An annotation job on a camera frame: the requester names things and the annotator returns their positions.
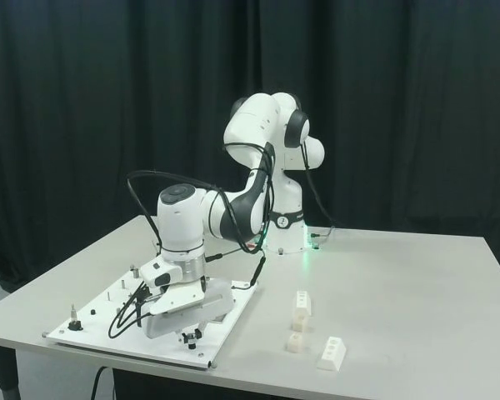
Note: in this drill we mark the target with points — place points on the black curtains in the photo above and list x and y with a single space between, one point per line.
108 104

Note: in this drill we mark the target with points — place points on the white wedge holder with holes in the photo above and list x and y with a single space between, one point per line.
331 354

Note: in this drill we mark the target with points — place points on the tall white holder with holes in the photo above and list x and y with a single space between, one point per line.
301 302

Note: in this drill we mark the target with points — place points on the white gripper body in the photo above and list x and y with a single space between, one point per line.
216 302

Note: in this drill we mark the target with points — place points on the small white cube holder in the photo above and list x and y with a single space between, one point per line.
296 342
300 323

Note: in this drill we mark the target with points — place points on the flat white mounting plate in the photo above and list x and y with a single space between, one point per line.
177 302

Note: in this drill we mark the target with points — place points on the small white box dark window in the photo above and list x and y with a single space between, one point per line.
154 271

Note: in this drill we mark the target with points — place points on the white task board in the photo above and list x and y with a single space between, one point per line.
91 330

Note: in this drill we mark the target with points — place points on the black table leg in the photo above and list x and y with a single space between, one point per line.
2 368

